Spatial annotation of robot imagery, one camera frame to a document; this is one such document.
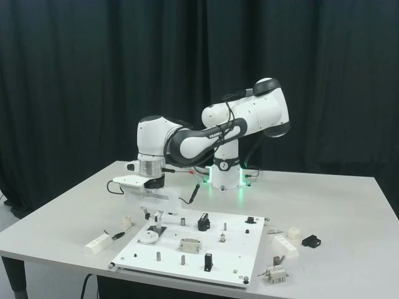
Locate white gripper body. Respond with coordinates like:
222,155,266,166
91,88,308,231
124,187,182,215

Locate black plug block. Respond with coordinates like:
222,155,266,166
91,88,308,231
197,212,211,232

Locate white task board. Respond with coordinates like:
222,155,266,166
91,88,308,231
110,209,269,282

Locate long white peg holder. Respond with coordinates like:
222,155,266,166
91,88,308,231
85,235,113,256

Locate grey multi-pin connector plug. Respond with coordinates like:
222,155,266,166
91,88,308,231
257,265,281,285

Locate white peg holder with holes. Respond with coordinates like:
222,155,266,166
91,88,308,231
269,234,300,260

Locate black curtains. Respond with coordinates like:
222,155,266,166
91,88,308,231
0,0,399,216

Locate dark table leg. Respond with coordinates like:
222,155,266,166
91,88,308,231
0,255,27,299

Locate black Ethernet plug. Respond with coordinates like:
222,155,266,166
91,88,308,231
301,234,323,249

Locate black plug with thin cable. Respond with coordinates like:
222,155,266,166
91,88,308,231
103,229,132,241

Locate thin black rod on wire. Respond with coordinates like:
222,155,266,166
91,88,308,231
161,167,201,205

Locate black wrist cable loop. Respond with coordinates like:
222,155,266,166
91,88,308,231
107,179,127,196

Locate black cable under table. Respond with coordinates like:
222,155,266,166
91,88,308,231
81,273,98,299

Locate black base cable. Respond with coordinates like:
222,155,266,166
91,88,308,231
243,168,261,183

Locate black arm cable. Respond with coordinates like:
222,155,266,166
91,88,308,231
214,88,255,156

